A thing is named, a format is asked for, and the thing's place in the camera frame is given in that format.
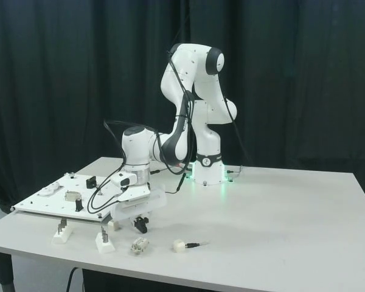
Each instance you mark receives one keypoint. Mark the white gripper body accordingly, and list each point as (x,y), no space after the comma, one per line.
(158,199)

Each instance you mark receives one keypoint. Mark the black D-SUB plug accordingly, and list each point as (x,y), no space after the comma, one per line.
(140,226)

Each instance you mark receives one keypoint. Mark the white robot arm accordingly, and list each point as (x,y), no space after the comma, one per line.
(207,137)

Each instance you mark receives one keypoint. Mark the small white holder block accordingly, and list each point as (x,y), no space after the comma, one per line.
(115,226)
(179,246)

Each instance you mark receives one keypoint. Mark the beige metal connector plug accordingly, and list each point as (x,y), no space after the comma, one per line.
(139,245)

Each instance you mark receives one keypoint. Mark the white holder with metal pegs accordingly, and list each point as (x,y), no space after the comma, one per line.
(62,235)
(105,243)

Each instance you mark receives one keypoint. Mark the metal BNC plug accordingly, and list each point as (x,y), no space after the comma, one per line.
(100,192)

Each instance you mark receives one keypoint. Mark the black upright plug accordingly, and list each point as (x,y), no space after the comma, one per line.
(78,206)

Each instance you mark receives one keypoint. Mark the white task board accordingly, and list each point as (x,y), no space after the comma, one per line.
(57,205)

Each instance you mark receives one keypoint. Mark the white gears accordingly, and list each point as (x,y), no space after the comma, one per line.
(51,190)

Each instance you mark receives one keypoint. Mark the black table leg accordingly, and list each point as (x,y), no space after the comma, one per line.
(0,270)

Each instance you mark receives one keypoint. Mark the black curtains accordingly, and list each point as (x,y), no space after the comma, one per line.
(64,76)

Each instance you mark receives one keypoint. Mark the small white camera box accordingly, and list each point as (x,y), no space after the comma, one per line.
(121,179)

